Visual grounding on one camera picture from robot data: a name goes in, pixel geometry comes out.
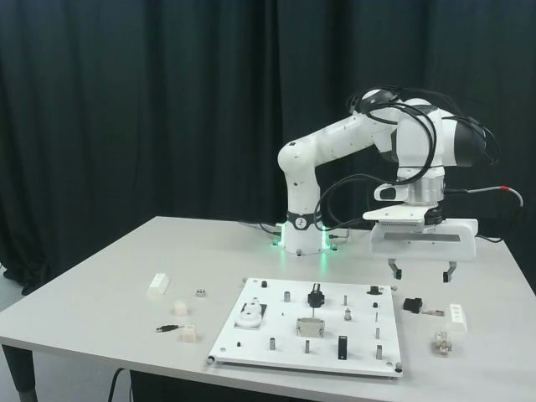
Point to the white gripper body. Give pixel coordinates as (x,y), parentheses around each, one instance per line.
(419,245)

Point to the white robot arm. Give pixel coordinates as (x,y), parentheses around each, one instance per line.
(335,136)

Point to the black D-SUB plug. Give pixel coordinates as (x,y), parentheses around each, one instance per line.
(412,305)

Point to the white flat mounting plate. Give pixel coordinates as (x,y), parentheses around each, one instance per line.
(393,214)

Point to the metal bolt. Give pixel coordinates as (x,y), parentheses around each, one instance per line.
(433,312)

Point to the white three-hole holder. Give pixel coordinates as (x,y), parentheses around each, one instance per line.
(157,287)
(457,317)

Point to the clear Ethernet plug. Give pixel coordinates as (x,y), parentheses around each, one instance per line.
(441,340)

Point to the metal BNC plug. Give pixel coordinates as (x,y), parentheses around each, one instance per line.
(347,315)

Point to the black waterproof plug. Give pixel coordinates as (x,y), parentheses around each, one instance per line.
(315,297)

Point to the white task board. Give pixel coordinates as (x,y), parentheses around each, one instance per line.
(326,347)

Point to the white small gear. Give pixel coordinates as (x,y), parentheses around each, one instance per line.
(253,302)

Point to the white medium gear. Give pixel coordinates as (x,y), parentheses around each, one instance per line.
(250,310)

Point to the white large gear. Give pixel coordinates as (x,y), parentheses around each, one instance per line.
(247,323)

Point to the metal nut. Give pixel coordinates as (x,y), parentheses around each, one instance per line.
(200,292)

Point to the small white holder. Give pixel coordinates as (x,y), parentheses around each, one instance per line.
(189,334)
(180,308)

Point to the black USB plug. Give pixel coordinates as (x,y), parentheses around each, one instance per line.
(165,328)

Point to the black curtains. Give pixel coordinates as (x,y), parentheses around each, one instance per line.
(167,104)

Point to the black table leg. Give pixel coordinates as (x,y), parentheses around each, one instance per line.
(19,372)

